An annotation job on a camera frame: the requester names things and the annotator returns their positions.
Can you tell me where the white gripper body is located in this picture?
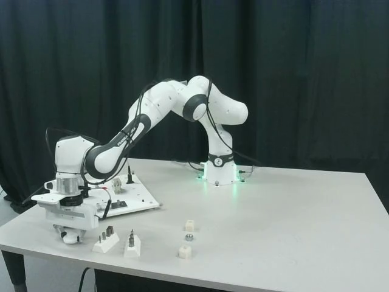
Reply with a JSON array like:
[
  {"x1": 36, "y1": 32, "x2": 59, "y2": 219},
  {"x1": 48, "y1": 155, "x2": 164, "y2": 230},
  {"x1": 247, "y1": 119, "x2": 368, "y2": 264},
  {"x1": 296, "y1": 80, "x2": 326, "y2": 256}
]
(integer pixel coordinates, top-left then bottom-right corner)
[{"x1": 45, "y1": 203, "x2": 100, "y2": 229}]

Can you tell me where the white square peg holder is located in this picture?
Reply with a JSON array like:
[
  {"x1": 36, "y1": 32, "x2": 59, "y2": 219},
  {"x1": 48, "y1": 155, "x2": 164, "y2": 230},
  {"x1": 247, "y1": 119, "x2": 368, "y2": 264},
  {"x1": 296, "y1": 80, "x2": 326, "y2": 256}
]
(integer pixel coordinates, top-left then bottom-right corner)
[{"x1": 92, "y1": 234, "x2": 120, "y2": 254}]

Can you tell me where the flat white mounting plate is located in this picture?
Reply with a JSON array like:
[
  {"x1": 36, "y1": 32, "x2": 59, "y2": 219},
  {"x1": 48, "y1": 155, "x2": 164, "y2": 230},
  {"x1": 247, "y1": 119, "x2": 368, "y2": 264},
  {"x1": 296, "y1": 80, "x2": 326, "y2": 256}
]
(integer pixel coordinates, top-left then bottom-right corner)
[{"x1": 31, "y1": 192, "x2": 88, "y2": 205}]

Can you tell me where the thin black rod red tag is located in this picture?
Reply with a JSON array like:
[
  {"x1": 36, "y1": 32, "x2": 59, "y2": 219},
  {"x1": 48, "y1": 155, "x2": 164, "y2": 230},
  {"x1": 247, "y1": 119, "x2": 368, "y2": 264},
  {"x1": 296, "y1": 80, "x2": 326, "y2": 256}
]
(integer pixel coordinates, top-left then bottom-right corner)
[{"x1": 98, "y1": 187, "x2": 112, "y2": 218}]

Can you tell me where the white round peg holder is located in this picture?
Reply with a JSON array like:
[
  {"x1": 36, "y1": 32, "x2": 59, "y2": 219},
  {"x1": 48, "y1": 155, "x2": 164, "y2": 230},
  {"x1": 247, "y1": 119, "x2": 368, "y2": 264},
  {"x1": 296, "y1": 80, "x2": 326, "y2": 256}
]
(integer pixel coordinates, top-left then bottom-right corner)
[{"x1": 123, "y1": 236, "x2": 142, "y2": 258}]

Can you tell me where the black table leg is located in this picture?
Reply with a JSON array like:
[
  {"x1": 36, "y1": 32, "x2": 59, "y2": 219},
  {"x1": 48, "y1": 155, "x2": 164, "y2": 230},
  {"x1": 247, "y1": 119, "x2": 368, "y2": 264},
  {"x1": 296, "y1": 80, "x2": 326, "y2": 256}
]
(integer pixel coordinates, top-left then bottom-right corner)
[{"x1": 1, "y1": 249, "x2": 26, "y2": 292}]

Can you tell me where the black under-table cabinet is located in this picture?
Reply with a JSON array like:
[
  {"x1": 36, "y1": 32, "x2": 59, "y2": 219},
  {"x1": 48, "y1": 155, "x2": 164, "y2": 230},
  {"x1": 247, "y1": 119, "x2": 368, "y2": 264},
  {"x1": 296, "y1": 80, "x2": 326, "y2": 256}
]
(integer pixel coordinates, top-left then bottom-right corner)
[{"x1": 94, "y1": 269, "x2": 219, "y2": 292}]

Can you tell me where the white task board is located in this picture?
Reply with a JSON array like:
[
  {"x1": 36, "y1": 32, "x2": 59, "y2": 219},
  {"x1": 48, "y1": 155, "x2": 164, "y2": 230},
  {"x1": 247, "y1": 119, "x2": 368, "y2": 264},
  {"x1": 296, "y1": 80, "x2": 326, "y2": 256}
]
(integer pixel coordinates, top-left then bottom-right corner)
[{"x1": 87, "y1": 173, "x2": 163, "y2": 218}]

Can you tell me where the black curtain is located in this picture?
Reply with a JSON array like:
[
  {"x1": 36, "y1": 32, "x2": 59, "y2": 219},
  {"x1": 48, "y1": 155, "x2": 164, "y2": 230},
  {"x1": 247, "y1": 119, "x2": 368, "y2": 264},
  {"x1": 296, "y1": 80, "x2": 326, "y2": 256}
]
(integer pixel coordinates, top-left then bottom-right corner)
[{"x1": 0, "y1": 0, "x2": 389, "y2": 210}]

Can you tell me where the black hanging cable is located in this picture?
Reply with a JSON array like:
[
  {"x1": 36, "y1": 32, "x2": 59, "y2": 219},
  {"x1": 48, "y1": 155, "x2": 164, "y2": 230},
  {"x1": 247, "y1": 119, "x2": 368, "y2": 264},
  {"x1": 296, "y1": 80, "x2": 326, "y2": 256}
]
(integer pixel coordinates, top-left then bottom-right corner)
[{"x1": 78, "y1": 266, "x2": 95, "y2": 292}]

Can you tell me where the black base cable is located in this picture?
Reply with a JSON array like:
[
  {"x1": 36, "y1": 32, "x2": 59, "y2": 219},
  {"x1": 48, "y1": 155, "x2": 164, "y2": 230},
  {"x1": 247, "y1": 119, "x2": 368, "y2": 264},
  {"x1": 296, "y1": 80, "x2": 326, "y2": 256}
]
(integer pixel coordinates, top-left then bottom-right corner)
[{"x1": 171, "y1": 159, "x2": 210, "y2": 173}]

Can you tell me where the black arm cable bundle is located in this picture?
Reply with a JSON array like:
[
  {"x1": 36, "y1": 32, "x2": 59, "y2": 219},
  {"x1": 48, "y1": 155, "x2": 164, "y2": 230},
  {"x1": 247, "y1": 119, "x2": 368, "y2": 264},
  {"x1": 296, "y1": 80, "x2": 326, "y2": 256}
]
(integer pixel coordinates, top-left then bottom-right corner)
[{"x1": 45, "y1": 75, "x2": 235, "y2": 189}]

